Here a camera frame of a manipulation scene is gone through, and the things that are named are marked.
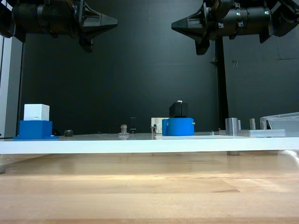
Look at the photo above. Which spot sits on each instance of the small metal cylinder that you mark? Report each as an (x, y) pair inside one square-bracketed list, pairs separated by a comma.
[(262, 123), (239, 124), (252, 123)]

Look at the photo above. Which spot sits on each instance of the grey metal plate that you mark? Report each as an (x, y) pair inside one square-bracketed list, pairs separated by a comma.
[(266, 133)]

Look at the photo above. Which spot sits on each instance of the blue round holder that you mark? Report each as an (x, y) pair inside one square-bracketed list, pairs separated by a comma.
[(180, 127)]

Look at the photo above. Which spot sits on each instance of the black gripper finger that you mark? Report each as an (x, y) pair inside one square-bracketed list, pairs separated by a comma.
[(95, 17), (196, 31), (93, 30), (196, 18)]

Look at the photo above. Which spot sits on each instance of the beige connector housing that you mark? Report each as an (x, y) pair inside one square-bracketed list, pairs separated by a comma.
[(157, 123)]

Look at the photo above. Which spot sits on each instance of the white plastic board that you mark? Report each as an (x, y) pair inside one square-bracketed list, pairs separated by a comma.
[(93, 145)]

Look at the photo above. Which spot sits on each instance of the small black socket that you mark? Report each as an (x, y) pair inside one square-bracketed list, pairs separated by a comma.
[(133, 123)]

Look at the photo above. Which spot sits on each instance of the large shiny metal cylinder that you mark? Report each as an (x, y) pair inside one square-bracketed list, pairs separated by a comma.
[(231, 127)]

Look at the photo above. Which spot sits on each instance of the black plug with metal top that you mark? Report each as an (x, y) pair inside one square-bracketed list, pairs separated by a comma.
[(178, 109)]

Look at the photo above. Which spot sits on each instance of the clear plastic tub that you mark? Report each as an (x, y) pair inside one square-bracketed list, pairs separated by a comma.
[(285, 123)]

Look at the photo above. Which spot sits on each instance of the small black knurled knob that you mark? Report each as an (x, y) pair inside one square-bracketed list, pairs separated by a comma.
[(68, 133)]

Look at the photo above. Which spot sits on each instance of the white cube block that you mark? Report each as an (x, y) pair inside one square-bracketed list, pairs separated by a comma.
[(36, 112)]

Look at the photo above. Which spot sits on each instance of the blue square holder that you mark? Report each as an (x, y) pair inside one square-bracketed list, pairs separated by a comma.
[(35, 129)]

